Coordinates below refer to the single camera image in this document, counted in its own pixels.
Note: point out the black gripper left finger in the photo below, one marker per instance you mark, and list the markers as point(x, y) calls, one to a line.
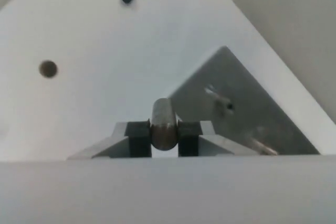
point(136, 129)

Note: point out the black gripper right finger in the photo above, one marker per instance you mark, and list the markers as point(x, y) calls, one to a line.
point(189, 132)

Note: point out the large metal round peg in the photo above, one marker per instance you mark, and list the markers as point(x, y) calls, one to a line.
point(163, 127)

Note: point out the white task board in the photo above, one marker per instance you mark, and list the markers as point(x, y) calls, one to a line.
point(105, 64)

